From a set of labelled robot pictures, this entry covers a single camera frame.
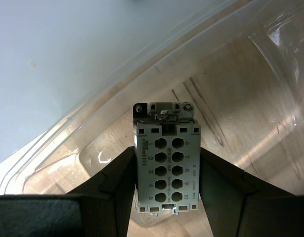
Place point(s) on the beige connector top half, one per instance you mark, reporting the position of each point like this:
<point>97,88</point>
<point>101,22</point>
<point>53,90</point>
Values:
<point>166,168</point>

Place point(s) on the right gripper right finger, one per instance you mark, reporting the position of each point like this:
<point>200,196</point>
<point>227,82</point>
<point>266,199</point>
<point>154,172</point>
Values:
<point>240,209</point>

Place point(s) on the clear plastic container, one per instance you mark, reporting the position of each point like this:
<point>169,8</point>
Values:
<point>240,98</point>

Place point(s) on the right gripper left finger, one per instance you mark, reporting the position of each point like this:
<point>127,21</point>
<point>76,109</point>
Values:
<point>104,209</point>

